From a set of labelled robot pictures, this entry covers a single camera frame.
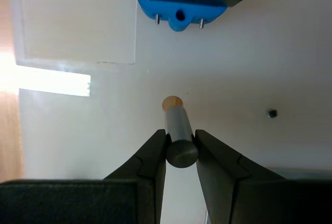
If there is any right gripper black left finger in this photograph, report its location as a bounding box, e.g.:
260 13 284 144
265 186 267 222
102 129 167 224

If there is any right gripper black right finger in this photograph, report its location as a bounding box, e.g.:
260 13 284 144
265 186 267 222
195 129 286 224

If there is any grey metal cylinder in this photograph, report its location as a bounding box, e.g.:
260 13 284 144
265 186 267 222
163 104 200 170

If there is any clear acrylic sheet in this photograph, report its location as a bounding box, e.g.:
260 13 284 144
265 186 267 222
14 0 137 65

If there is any blue connector holder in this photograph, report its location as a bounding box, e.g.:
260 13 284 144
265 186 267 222
136 0 227 32

